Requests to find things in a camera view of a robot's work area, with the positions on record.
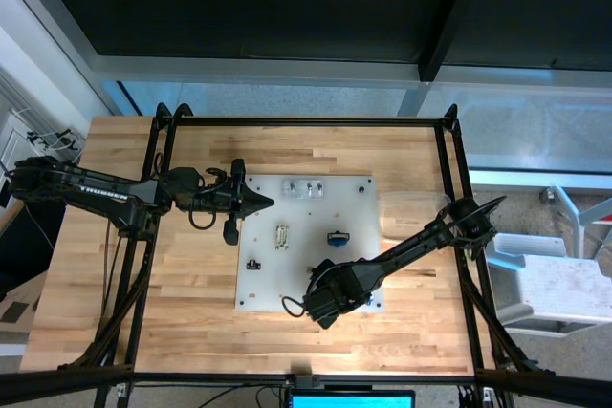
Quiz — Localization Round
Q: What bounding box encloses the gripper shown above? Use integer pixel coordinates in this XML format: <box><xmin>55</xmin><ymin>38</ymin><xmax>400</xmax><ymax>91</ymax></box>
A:
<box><xmin>199</xmin><ymin>158</ymin><xmax>275</xmax><ymax>246</ymax></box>
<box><xmin>305</xmin><ymin>258</ymin><xmax>358</xmax><ymax>332</ymax></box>

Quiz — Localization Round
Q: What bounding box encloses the beige connector housing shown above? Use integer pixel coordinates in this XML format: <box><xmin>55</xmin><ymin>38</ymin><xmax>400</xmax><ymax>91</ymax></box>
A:
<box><xmin>273</xmin><ymin>224</ymin><xmax>293</xmax><ymax>251</ymax></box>

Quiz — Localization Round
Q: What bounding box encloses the white board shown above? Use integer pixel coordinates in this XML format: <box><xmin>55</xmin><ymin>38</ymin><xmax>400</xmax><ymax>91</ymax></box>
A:
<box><xmin>234</xmin><ymin>174</ymin><xmax>385</xmax><ymax>312</ymax></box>

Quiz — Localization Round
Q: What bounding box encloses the blue screen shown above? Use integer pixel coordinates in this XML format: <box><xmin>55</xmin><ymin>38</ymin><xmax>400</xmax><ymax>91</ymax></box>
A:
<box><xmin>285</xmin><ymin>389</ymin><xmax>416</xmax><ymax>408</ymax></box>

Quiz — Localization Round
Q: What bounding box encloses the clear plastic tub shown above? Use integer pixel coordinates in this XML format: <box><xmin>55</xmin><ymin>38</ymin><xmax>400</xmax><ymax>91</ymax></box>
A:
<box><xmin>376</xmin><ymin>191</ymin><xmax>453</xmax><ymax>242</ymax></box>

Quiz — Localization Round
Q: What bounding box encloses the black case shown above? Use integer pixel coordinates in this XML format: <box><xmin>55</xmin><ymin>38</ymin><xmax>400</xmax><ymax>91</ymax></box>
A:
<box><xmin>0</xmin><ymin>200</ymin><xmax>66</xmax><ymax>302</ymax></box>

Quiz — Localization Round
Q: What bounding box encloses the white step stool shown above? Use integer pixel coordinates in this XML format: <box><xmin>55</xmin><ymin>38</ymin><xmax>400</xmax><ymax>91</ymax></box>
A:
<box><xmin>487</xmin><ymin>231</ymin><xmax>612</xmax><ymax>337</ymax></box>

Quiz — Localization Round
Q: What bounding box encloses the cardboard sheet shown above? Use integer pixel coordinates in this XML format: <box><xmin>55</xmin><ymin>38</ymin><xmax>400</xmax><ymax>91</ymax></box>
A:
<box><xmin>0</xmin><ymin>271</ymin><xmax>49</xmax><ymax>333</ymax></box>

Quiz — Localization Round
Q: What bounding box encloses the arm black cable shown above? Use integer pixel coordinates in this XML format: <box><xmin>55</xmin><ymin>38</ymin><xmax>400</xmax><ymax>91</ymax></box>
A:
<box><xmin>281</xmin><ymin>262</ymin><xmax>319</xmax><ymax>318</ymax></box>
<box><xmin>187</xmin><ymin>166</ymin><xmax>229</xmax><ymax>231</ymax></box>

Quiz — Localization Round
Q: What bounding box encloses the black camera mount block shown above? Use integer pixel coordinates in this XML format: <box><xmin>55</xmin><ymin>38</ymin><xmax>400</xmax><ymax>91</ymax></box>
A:
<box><xmin>290</xmin><ymin>363</ymin><xmax>317</xmax><ymax>389</ymax></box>

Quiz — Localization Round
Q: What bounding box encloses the black aluminium frame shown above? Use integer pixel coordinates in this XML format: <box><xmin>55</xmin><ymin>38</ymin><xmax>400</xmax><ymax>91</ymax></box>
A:
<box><xmin>0</xmin><ymin>101</ymin><xmax>612</xmax><ymax>408</ymax></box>

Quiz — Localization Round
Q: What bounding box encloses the black white cable bundle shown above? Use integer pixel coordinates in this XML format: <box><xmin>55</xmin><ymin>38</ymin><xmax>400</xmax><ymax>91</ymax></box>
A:
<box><xmin>26</xmin><ymin>126</ymin><xmax>85</xmax><ymax>152</ymax></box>

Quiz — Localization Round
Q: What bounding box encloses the grey metal chair frame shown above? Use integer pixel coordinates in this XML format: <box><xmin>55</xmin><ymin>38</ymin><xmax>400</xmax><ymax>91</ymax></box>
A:
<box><xmin>539</xmin><ymin>183</ymin><xmax>612</xmax><ymax>261</ymax></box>

